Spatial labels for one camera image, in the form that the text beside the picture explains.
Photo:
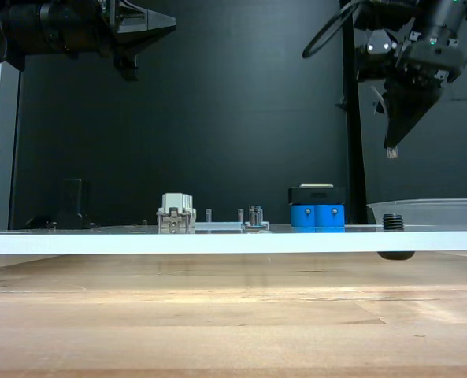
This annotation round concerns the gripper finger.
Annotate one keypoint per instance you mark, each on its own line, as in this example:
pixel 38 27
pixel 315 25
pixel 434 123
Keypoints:
pixel 158 23
pixel 408 110

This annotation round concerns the black D-sub connector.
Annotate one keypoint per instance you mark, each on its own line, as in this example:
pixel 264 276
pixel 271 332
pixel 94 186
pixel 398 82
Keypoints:
pixel 316 195

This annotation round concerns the grey rectangular connector housing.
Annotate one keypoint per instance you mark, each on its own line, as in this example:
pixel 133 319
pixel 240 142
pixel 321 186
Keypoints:
pixel 176 214

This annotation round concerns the clear plastic tub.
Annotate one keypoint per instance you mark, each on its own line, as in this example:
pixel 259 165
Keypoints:
pixel 434 214

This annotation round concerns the black round threaded screw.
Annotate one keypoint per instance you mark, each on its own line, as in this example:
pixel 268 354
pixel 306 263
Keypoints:
pixel 392 222

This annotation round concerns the black rubber board foot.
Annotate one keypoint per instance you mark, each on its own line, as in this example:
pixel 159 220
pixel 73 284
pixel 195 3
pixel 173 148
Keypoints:
pixel 396 256

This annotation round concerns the small metal socket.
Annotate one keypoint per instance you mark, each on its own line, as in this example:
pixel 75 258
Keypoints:
pixel 256 220

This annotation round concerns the white mounting board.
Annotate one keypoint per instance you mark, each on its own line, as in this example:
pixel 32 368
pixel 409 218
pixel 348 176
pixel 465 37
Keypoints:
pixel 217 238

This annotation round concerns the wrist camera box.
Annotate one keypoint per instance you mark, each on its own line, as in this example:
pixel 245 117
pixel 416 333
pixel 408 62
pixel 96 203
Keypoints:
pixel 380 43

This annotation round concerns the black upright post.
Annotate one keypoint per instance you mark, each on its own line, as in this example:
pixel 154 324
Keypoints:
pixel 353 157

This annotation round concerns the blue D-sub mount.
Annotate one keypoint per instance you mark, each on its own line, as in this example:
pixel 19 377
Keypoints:
pixel 316 218

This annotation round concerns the small black clamp mount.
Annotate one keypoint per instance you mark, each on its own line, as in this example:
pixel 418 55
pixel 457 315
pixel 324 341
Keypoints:
pixel 72 204

